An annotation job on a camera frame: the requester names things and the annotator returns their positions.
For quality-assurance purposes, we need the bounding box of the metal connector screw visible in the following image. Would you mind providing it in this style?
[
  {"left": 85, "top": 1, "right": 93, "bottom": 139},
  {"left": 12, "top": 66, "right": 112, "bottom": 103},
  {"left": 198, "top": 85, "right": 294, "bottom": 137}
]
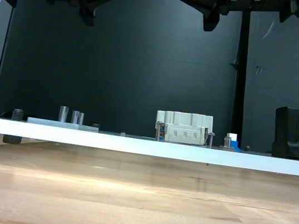
[{"left": 205, "top": 131, "right": 217, "bottom": 150}]

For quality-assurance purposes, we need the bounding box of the black socket housing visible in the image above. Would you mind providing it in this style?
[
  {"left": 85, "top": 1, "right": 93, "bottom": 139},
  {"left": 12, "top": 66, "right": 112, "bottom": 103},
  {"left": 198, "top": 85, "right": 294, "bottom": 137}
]
[{"left": 268, "top": 104, "right": 299, "bottom": 161}]

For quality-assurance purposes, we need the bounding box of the grey metal plate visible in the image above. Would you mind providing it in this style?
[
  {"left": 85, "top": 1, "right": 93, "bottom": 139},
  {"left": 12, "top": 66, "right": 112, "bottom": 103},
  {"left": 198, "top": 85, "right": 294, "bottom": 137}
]
[{"left": 26, "top": 116, "right": 99, "bottom": 134}]

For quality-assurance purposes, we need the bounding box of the blue and white connector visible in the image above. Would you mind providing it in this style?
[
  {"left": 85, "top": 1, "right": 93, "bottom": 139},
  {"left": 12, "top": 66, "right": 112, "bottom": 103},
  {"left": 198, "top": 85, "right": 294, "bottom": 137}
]
[{"left": 224, "top": 132, "right": 240, "bottom": 152}]

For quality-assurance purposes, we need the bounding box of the white task board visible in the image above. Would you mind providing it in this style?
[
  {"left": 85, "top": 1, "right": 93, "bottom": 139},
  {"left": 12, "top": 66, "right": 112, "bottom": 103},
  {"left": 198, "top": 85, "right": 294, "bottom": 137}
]
[{"left": 0, "top": 116, "right": 299, "bottom": 180}]

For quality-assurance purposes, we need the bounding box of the black threaded standoff bolt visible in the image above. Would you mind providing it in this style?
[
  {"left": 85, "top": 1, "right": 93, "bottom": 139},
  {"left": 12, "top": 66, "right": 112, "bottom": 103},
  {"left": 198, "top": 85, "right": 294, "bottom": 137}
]
[{"left": 1, "top": 106, "right": 27, "bottom": 146}]

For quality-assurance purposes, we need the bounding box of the beige connector housing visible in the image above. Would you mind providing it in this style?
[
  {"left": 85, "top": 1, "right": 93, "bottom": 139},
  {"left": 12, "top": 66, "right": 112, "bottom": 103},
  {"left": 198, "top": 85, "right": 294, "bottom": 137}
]
[{"left": 152, "top": 107, "right": 215, "bottom": 149}]

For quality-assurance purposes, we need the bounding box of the black wall pillar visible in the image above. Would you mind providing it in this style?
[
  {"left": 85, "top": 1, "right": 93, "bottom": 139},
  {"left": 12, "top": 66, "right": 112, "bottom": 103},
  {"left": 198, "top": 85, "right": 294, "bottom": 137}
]
[{"left": 219, "top": 9, "right": 261, "bottom": 150}]

